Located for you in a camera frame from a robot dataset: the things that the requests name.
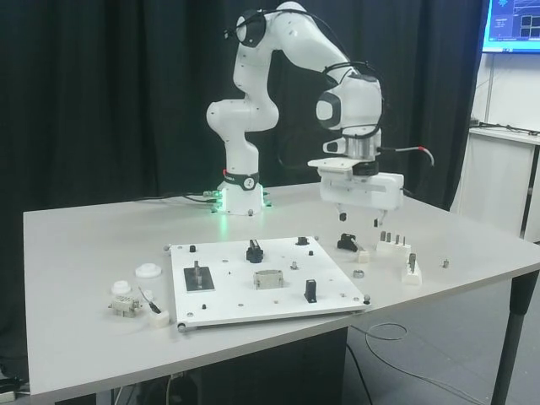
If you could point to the blue screen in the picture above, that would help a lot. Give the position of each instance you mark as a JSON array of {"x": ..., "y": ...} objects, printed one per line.
[{"x": 512, "y": 25}]

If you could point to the black curtains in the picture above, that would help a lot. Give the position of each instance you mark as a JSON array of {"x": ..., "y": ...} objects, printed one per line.
[{"x": 105, "y": 105}]

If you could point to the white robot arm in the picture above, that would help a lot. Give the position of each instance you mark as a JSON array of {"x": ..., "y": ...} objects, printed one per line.
[{"x": 253, "y": 76}]

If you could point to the small white plug holder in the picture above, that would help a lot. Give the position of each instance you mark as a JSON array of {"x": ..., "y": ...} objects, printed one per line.
[
  {"x": 159, "y": 320},
  {"x": 363, "y": 256}
]

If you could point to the white tall peg holder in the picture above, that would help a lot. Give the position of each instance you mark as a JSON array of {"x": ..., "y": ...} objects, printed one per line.
[{"x": 412, "y": 275}]

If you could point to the black table leg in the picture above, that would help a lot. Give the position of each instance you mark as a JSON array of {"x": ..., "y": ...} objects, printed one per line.
[{"x": 516, "y": 337}]

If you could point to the white cabinet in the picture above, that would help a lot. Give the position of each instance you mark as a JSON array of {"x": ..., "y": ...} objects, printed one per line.
[{"x": 498, "y": 181}]

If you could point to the white large gear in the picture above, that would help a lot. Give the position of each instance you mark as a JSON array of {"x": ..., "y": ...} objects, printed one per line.
[{"x": 148, "y": 270}]

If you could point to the white task board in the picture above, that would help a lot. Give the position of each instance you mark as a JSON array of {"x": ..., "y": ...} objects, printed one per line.
[{"x": 249, "y": 301}]

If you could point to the beige waterproof plug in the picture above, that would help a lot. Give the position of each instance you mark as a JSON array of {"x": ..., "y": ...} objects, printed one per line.
[{"x": 121, "y": 306}]

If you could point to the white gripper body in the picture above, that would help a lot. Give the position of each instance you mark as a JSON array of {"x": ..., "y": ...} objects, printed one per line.
[{"x": 363, "y": 190}]

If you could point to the white four-peg holder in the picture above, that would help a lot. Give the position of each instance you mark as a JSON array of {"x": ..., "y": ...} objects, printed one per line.
[{"x": 391, "y": 247}]

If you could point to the small metal bolt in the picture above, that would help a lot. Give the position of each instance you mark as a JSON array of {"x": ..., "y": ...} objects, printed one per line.
[{"x": 444, "y": 263}]

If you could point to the black D-SUB plug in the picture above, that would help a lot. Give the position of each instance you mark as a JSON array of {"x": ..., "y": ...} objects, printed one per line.
[{"x": 346, "y": 242}]

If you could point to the metal BNC plug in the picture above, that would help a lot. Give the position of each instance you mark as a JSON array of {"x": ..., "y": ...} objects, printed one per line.
[{"x": 359, "y": 273}]

